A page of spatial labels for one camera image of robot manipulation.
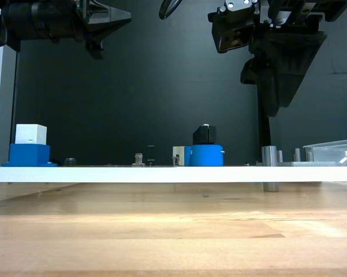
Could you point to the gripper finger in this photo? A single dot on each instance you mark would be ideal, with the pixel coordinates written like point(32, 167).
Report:
point(294, 57)
point(259, 75)
point(96, 34)
point(109, 15)

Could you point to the large metal cylinder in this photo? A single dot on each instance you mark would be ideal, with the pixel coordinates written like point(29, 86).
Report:
point(269, 155)

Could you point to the white taskboard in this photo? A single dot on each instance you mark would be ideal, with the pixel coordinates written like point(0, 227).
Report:
point(161, 174)

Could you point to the black block plug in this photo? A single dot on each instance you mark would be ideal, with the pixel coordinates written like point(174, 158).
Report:
point(205, 135)

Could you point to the small metal pin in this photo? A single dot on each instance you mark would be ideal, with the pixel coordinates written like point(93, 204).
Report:
point(297, 154)
point(280, 155)

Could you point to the blue round holder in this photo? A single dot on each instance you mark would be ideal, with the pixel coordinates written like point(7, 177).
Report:
point(206, 155)

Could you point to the grey metal plate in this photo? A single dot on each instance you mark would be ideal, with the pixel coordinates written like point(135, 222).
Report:
point(303, 164)

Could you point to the clear plastic tub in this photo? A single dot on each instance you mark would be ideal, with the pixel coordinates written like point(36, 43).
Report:
point(335, 155)

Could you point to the white connector housing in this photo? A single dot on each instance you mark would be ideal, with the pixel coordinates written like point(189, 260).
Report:
point(179, 154)

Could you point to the white cube block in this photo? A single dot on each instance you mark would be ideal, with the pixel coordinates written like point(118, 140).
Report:
point(30, 134)

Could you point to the black ribbed knob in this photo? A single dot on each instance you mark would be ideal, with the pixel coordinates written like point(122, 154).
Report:
point(70, 162)

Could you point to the blue square socket base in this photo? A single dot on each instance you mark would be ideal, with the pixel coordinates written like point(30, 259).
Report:
point(27, 154)

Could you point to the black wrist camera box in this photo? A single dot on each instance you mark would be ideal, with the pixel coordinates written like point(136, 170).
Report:
point(234, 37)

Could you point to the grey aluminium frame post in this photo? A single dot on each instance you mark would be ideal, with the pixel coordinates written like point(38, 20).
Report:
point(0, 115)

